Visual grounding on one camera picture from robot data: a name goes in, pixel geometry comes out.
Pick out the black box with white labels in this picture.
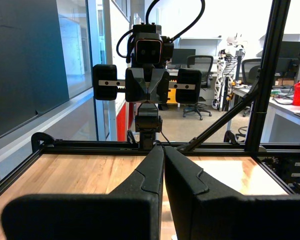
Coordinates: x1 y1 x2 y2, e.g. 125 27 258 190
261 156 300 195

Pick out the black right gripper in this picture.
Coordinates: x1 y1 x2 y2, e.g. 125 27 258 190
93 62 203 105

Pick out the long black right arm cable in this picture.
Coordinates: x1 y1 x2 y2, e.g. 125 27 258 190
145 0 206 42

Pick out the white lattice figure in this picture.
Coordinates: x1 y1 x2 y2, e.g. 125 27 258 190
213 32 246 111

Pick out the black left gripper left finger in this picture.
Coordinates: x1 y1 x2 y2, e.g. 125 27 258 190
1 145 165 240

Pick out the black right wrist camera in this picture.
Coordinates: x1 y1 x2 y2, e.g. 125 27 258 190
134 33 165 65

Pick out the white office desk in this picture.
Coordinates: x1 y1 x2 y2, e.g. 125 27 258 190
231 86 300 145

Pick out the short black right arm cable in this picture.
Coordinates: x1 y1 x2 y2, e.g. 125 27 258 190
116 29 136 63

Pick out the yellow drawer unit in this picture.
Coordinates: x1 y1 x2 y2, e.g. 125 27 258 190
167 87 180 104

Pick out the red cabinet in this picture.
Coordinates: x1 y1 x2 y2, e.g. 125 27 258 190
115 101 135 142

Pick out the black aluminium frame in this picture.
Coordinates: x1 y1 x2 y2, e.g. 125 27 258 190
0 0 300 201

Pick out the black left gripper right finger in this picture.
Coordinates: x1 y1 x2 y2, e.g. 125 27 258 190
164 145 300 240

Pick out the black computer monitor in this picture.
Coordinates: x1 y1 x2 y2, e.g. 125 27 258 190
171 48 197 66
274 41 300 75

